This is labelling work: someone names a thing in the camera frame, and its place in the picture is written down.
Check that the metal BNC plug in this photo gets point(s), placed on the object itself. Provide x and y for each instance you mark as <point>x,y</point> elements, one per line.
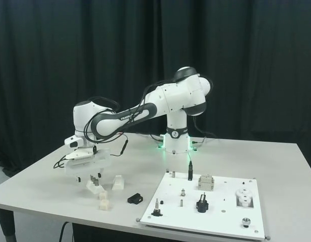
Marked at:
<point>182,192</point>

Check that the black upright plug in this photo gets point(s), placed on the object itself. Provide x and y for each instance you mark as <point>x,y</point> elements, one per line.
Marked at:
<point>190,171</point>

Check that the white holder with square holes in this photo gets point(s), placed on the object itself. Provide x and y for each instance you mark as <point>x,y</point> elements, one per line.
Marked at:
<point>118,183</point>

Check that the beige rectangular plug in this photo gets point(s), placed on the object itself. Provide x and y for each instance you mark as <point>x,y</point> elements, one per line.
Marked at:
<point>205,183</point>

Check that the white cube holder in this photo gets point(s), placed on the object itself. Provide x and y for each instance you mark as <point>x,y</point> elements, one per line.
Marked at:
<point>103,196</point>
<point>105,205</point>

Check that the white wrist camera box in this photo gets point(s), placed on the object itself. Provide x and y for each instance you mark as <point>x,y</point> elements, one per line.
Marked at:
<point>73,142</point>

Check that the black table leg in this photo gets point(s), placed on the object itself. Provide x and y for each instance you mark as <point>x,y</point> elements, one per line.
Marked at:
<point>5,224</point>

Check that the metal knurled bolt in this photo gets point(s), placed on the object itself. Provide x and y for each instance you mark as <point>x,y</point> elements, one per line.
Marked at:
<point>246,221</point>

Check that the white task board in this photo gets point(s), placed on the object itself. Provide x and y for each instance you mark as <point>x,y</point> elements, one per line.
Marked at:
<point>220,214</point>

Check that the black curtain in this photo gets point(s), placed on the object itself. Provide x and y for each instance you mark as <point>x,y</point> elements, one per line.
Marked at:
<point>69,50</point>

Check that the white round peg holder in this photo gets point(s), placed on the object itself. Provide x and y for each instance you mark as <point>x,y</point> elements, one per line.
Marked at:
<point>94,189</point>

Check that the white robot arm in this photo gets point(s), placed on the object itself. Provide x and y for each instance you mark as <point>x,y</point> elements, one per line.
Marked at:
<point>180,85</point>

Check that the metal cylindrical plug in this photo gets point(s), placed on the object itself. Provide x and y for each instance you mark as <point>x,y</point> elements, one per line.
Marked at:
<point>157,205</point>

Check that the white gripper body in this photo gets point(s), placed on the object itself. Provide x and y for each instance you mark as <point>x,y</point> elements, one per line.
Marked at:
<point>89,166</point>

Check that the thick metal round peg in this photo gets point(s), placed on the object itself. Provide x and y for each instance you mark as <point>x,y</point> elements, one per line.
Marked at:
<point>97,182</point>

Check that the flat white mount plate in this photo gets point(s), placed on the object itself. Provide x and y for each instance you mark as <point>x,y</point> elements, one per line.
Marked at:
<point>79,155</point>

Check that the black D-SUB plug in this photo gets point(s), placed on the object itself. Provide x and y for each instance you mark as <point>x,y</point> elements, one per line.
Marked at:
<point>135,198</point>

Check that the black under-table box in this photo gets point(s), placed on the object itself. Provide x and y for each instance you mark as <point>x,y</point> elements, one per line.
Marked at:
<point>107,234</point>

